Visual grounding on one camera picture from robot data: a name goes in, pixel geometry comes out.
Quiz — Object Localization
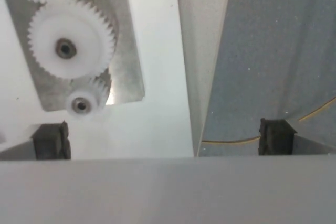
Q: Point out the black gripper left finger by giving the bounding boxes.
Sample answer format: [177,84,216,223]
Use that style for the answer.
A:
[0,121,72,161]

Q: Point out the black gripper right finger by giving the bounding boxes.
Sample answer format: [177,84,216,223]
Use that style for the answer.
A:
[259,118,336,156]

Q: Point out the white small gear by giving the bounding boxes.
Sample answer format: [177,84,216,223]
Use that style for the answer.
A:
[65,76,110,121]

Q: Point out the white medium gear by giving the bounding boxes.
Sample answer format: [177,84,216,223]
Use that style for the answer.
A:
[28,6,118,80]

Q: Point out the white task board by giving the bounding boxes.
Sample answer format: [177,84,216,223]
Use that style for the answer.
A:
[0,0,196,161]

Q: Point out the thin grey floor cable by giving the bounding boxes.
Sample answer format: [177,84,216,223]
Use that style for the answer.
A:
[201,100,336,145]

